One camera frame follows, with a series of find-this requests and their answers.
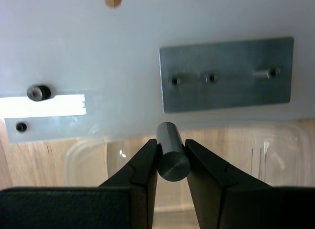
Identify grey metal cylinder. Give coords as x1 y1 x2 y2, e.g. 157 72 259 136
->
156 121 191 182

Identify white task board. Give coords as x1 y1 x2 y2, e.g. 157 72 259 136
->
0 0 315 144

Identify white flat plastic plate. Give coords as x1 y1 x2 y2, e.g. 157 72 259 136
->
0 94 87 144

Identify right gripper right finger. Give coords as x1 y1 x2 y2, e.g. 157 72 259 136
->
184 139 315 229

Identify grey metal plate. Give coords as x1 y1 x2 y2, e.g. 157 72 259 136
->
158 36 295 114

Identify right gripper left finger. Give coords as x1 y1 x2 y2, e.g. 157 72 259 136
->
0 139 159 229

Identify clear plastic tub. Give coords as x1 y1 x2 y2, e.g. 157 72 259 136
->
63 119 315 215

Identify small grey metal peg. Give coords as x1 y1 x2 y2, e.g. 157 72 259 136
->
252 67 281 79

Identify black socket screw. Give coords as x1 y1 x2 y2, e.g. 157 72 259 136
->
15 121 28 133

